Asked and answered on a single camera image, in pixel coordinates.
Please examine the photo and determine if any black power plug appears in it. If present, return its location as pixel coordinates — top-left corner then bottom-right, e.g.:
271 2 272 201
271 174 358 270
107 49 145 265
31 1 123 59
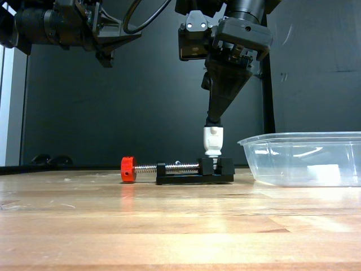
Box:
205 117 224 128

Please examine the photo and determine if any white power receptacle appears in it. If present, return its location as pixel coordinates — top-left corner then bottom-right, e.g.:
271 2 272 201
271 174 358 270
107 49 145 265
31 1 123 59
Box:
203 126 224 171

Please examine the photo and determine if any clear plastic container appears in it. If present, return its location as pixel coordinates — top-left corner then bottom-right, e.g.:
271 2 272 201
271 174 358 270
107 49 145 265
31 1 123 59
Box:
236 131 361 189

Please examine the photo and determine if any black vise with red knob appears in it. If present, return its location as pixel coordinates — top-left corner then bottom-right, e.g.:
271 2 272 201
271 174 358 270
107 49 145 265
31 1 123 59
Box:
120 156 235 186

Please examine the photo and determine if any small white block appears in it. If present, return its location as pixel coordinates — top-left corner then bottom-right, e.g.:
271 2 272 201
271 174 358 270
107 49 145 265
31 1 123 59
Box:
306 164 341 182

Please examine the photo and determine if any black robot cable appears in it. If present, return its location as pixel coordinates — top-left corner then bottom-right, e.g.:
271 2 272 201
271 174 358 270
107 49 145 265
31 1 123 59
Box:
122 0 173 36

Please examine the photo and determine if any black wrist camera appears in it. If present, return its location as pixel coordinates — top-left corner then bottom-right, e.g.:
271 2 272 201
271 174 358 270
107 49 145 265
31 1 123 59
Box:
177 10 217 62

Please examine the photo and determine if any black vertical wall post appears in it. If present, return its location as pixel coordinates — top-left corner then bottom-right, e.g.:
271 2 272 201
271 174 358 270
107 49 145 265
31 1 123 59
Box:
260 12 276 134

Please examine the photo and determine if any black arched frame bracket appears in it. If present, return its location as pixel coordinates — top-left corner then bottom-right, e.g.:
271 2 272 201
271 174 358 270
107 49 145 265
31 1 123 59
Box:
48 155 74 166
32 154 52 165

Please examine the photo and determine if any black aluminium table frame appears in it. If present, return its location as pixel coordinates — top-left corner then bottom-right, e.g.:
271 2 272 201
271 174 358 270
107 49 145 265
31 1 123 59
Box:
0 164 254 172

